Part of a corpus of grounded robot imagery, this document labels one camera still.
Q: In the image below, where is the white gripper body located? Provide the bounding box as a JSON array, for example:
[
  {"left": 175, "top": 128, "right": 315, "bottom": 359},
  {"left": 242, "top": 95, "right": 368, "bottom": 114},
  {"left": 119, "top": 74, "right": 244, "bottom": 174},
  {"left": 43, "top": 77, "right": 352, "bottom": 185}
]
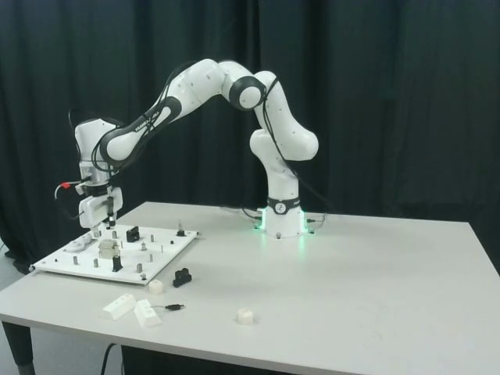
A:
[{"left": 79, "top": 195, "right": 126, "bottom": 229}]

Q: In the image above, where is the white large gear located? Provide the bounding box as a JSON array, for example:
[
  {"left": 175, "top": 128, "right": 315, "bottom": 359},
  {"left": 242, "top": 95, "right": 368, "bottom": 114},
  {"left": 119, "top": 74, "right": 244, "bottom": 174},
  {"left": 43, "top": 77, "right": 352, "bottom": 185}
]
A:
[{"left": 65, "top": 238, "right": 95, "bottom": 255}]

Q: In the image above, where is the white task board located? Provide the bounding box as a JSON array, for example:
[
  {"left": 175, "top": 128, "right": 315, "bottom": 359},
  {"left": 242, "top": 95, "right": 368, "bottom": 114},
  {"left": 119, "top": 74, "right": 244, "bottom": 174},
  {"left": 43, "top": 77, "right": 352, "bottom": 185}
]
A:
[{"left": 29, "top": 223, "right": 202, "bottom": 285}]

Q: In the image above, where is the long white peg holder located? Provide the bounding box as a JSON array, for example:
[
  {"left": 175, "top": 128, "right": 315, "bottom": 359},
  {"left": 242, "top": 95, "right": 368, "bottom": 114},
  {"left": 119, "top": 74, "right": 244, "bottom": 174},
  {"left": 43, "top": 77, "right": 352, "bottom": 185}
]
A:
[
  {"left": 102, "top": 294, "right": 138, "bottom": 321},
  {"left": 133, "top": 299, "right": 163, "bottom": 327}
]

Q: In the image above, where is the black D-SUB plug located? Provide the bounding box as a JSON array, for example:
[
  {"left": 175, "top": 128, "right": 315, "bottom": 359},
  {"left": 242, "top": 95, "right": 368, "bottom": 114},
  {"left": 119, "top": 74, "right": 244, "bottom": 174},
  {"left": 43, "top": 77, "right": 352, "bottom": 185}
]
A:
[{"left": 172, "top": 268, "right": 195, "bottom": 288}]

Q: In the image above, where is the grey table leg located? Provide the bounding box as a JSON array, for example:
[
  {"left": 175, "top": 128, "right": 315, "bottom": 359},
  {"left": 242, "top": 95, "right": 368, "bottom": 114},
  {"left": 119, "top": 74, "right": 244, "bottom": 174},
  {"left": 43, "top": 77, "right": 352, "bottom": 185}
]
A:
[{"left": 1, "top": 320, "right": 34, "bottom": 375}]

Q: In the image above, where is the black under-table cabinet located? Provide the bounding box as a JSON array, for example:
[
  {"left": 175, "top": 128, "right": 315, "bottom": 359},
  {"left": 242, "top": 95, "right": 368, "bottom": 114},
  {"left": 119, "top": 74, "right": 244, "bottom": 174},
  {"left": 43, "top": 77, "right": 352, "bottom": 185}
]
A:
[{"left": 121, "top": 343, "right": 235, "bottom": 375}]

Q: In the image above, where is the black curtain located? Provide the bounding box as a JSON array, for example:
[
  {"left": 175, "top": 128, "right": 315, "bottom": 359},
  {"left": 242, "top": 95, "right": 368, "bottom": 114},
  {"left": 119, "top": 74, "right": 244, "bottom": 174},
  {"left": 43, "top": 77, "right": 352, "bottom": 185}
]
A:
[{"left": 0, "top": 0, "right": 500, "bottom": 270}]

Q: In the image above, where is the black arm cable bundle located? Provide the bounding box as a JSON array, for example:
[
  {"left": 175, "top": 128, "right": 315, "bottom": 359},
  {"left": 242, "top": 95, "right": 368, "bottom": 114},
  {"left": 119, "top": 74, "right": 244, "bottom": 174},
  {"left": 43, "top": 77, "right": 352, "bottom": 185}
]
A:
[{"left": 67, "top": 72, "right": 327, "bottom": 220}]

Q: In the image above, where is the black floor cable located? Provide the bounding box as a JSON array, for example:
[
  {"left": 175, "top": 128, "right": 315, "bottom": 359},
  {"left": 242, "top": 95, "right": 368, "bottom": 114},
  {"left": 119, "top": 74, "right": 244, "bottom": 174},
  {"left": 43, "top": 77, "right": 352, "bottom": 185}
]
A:
[{"left": 102, "top": 342, "right": 120, "bottom": 375}]

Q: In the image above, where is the black base cable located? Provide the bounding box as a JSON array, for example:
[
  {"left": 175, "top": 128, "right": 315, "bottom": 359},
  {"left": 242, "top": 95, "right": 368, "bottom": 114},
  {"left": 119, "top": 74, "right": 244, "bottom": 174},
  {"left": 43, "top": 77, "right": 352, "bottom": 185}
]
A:
[
  {"left": 221, "top": 205, "right": 263, "bottom": 220},
  {"left": 306, "top": 212, "right": 328, "bottom": 235}
]

